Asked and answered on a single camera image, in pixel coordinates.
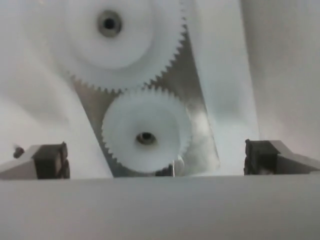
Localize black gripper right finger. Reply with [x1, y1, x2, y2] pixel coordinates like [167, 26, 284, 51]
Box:
[243, 138, 320, 176]

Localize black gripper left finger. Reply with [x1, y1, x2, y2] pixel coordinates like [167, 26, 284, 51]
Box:
[0, 141, 71, 180]

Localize white medium gear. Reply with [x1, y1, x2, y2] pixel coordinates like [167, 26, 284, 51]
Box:
[100, 88, 194, 176]

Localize white large gear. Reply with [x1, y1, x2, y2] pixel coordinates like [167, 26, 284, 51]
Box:
[14, 0, 189, 95]

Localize white task board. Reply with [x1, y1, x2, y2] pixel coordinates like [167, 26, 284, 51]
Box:
[0, 0, 320, 180]

